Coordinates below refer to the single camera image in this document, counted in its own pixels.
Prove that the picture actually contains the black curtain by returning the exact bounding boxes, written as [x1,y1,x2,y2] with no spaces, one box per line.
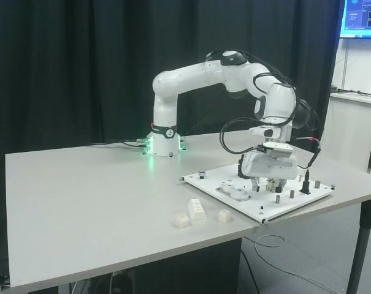
[0,0,345,276]

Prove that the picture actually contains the black base cable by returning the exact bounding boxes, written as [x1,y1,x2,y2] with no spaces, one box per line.
[91,138,151,149]

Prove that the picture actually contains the grey floor cable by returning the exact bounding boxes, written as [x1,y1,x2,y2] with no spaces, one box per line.
[253,234,353,284]

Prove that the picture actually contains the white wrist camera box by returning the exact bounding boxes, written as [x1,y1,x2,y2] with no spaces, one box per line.
[248,124,283,139]

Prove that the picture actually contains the white task board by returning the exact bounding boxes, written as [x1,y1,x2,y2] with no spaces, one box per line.
[179,161,337,226]

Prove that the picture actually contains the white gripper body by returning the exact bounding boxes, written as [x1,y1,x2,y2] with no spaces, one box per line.
[243,151,299,181]

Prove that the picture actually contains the white slanted peg holder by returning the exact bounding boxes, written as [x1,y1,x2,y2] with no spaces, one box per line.
[186,198,208,221]

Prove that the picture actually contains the blue screen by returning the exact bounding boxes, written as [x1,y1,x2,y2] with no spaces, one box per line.
[338,0,371,40]

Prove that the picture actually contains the black plug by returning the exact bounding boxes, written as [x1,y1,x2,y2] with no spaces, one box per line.
[300,172,311,194]

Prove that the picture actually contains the small white peg holder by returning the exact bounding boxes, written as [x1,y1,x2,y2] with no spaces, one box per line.
[174,213,191,228]
[218,209,234,223]

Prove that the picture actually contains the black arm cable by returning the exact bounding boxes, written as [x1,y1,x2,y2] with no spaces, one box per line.
[219,116,267,156]

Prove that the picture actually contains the white cabinet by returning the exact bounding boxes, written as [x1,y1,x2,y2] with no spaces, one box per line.
[319,91,371,178]

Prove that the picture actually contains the black table leg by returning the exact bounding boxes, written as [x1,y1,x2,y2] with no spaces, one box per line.
[346,195,371,294]

